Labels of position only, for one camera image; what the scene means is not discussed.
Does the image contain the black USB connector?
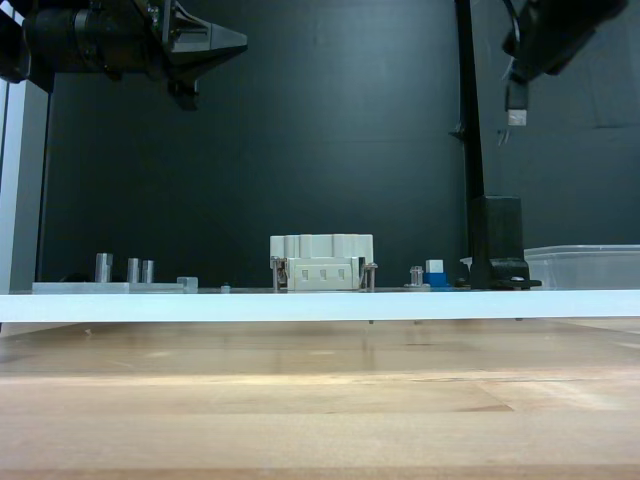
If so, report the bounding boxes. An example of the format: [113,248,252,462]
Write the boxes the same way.
[503,73,532,127]

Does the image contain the beige connector housing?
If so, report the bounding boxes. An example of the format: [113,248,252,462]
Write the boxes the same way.
[269,233,376,292]

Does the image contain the black upright rod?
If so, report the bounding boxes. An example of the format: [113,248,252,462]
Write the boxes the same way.
[448,0,490,201]

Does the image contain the clear plastic tub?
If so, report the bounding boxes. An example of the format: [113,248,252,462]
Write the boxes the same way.
[522,243,640,292]

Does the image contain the flat aluminium plate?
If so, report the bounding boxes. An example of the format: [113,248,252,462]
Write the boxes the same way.
[32,281,132,296]

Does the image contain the blue block with white cap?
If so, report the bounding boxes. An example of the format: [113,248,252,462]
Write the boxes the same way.
[423,258,452,292]

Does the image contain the white board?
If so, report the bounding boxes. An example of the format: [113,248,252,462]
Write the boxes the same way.
[0,291,640,324]

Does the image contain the black aluminium frame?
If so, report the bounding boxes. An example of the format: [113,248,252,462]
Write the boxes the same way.
[35,84,52,281]

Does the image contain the black USB hub mount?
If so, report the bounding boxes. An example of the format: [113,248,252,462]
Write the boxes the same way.
[468,194,543,290]

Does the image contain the wide metal post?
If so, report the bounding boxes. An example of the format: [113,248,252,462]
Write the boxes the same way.
[94,252,114,284]

